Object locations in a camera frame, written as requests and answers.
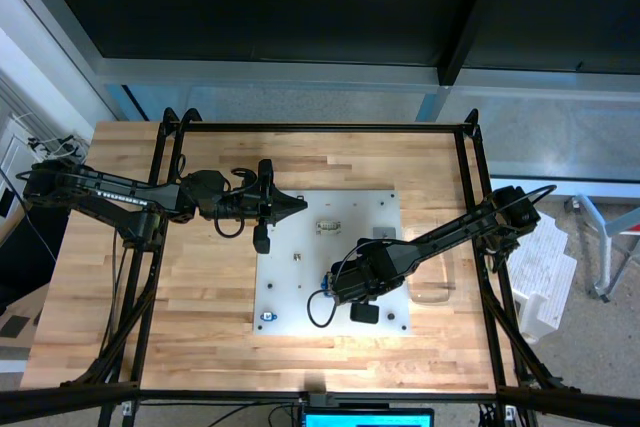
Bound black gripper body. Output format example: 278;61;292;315
219;158;277;254
329;246;396;327

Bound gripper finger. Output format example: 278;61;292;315
273;185;308;205
274;203;308;223

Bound white taskboard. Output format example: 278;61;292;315
252;189;414;338

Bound white connector housing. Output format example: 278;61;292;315
314;218;344;238

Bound grey metal plate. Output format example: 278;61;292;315
370;225;400;244

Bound clear plastic tub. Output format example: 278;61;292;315
402;223;457;304

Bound screen with blue edge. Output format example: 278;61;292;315
299;407;435;427

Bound white foam packaging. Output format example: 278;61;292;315
504;214;571;346

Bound grey metal stand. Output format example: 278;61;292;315
564;192;640;304

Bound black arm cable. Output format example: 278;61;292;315
306;289;337;329
213;166;259;239

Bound black aluminium frame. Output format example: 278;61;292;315
0;107;640;427

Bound black wall post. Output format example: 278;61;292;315
437;0;501;87

